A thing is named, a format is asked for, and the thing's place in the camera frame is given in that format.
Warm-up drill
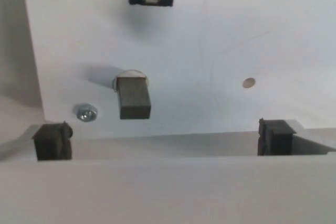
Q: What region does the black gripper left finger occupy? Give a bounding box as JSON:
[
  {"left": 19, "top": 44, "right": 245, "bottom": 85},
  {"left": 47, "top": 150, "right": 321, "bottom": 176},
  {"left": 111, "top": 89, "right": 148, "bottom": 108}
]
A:
[{"left": 0, "top": 121, "right": 74, "bottom": 162}]

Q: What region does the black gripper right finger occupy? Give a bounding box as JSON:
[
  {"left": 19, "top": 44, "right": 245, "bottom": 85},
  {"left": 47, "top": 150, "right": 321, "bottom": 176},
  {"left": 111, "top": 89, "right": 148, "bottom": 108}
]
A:
[{"left": 257, "top": 118, "right": 336, "bottom": 156}]

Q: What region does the metal square peg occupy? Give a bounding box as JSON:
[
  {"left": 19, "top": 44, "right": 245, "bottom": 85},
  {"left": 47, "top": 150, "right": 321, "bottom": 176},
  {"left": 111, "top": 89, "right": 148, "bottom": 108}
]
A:
[{"left": 114, "top": 74, "right": 154, "bottom": 121}]

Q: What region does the white task board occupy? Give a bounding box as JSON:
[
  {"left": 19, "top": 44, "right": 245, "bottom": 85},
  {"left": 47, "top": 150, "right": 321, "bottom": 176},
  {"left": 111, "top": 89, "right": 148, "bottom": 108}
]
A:
[{"left": 20, "top": 0, "right": 336, "bottom": 143}]

